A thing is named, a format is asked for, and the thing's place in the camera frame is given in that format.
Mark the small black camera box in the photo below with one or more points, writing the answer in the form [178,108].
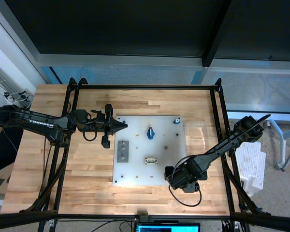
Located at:
[145,218]

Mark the clear plastic tub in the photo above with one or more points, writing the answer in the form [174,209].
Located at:
[195,137]

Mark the black aluminium frame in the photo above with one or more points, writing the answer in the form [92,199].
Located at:
[19,217]

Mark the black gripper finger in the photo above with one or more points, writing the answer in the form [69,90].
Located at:
[117,128]
[117,122]

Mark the screen with blue edge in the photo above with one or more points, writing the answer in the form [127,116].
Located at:
[166,228]

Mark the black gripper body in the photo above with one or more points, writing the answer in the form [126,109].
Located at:
[107,125]
[178,180]

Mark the white task board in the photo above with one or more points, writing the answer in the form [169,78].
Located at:
[140,169]

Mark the grey multi-pin connector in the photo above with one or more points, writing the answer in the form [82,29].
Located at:
[151,161]

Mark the small blue white clamp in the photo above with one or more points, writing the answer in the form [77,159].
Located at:
[176,120]

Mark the grey metal stand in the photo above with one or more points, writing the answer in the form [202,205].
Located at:
[282,154]

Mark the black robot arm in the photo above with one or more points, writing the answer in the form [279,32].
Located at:
[38,122]
[220,149]

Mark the grey metal plate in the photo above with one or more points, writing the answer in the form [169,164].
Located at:
[119,159]

